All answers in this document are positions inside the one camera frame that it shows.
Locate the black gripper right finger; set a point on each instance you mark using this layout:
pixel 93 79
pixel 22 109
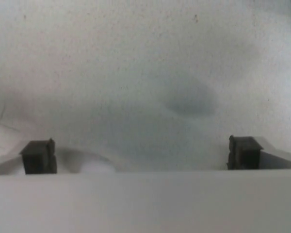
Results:
pixel 245 155

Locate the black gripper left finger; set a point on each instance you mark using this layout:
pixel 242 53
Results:
pixel 38 157

